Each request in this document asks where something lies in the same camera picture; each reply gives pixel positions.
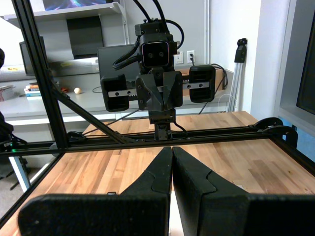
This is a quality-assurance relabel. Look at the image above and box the grey wall shelf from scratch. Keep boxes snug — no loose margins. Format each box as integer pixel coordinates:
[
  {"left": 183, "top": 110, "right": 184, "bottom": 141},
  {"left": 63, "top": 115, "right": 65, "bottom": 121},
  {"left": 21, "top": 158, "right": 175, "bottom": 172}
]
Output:
[{"left": 0, "top": 1, "right": 126, "bottom": 60}]

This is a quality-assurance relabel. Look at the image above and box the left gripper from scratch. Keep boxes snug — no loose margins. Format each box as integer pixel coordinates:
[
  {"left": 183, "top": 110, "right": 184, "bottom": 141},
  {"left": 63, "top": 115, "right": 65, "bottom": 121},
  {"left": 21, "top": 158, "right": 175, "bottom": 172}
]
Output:
[{"left": 100, "top": 65, "right": 217, "bottom": 113}]

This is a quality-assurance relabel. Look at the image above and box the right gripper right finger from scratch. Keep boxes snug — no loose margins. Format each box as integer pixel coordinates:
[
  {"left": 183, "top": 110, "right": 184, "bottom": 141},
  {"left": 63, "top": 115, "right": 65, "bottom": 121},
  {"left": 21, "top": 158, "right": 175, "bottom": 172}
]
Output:
[{"left": 172, "top": 146, "right": 315, "bottom": 236}]

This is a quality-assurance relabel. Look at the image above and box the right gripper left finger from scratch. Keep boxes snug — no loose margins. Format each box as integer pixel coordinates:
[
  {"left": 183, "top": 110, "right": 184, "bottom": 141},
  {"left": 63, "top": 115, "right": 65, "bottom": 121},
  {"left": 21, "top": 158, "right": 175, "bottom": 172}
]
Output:
[{"left": 18, "top": 146, "right": 172, "bottom": 236}]

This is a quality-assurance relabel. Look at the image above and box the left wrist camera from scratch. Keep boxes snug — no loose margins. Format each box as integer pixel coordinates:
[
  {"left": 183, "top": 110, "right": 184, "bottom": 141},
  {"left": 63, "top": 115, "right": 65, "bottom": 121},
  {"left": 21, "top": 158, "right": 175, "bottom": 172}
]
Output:
[{"left": 141, "top": 41, "right": 171, "bottom": 68}]

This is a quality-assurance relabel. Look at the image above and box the stack of books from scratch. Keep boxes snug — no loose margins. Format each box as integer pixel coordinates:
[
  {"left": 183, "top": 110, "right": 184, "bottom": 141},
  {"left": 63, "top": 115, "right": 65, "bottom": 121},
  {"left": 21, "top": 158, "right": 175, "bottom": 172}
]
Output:
[{"left": 24, "top": 84, "right": 41, "bottom": 98}]

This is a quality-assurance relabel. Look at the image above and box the dark monitor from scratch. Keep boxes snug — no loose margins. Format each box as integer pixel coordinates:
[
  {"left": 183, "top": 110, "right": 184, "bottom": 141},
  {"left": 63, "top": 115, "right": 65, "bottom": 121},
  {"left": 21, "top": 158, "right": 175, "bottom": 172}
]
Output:
[
  {"left": 97, "top": 44, "right": 142, "bottom": 75},
  {"left": 19, "top": 36, "right": 46, "bottom": 76}
]

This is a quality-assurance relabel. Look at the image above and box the black frame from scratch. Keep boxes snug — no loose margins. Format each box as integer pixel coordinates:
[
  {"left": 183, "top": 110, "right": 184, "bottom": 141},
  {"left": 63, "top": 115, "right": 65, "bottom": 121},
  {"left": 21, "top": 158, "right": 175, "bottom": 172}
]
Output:
[{"left": 0, "top": 0, "right": 315, "bottom": 225}]

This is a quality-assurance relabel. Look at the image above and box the aluminium stand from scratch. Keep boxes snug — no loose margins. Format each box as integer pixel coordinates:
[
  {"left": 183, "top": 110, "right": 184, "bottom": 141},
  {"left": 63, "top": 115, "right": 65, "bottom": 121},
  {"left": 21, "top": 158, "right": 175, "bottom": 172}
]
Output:
[{"left": 227, "top": 37, "right": 248, "bottom": 113}]

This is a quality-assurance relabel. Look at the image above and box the grey desk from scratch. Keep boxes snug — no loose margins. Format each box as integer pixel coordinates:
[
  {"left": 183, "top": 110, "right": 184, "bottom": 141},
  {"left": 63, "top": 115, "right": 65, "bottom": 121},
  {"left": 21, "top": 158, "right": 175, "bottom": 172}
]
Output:
[{"left": 0, "top": 68, "right": 234, "bottom": 122}]

